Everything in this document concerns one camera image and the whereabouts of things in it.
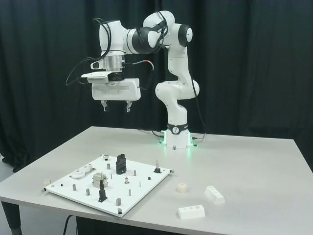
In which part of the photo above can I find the black table leg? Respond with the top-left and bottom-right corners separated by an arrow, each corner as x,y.
0,201 -> 21,235

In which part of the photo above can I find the black base cable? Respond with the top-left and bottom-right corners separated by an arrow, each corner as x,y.
182,70 -> 208,141

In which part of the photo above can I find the white task board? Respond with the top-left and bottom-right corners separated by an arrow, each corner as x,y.
41,153 -> 175,212

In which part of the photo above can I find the white large gear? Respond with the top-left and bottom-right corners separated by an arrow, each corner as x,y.
71,169 -> 85,180

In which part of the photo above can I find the black cable under table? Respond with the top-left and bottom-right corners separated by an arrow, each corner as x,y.
64,214 -> 75,235

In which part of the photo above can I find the black flange band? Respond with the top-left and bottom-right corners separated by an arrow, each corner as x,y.
108,70 -> 124,83

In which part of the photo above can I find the silver USB plug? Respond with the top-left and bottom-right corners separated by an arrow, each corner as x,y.
91,171 -> 108,189

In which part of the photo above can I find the silver flange ring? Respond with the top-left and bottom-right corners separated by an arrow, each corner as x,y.
102,55 -> 124,72

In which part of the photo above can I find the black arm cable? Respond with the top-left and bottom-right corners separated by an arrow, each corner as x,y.
92,11 -> 169,58

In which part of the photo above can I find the black curtain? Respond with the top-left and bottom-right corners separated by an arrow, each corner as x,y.
0,0 -> 313,173

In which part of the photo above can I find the flat white mounting plate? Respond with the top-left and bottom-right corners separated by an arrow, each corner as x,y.
81,71 -> 110,84

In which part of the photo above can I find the black D-SUB plug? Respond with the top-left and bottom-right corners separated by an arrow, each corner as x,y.
114,153 -> 128,175

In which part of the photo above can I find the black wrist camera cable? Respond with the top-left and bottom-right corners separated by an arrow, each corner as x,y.
65,57 -> 103,86

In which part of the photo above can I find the black Ethernet plug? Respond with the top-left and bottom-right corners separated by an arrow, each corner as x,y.
98,181 -> 109,204

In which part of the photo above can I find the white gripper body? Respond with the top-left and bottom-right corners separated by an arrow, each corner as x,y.
91,78 -> 142,101

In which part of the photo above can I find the white holder with holes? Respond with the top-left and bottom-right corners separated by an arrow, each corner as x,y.
178,205 -> 206,219
204,186 -> 226,204

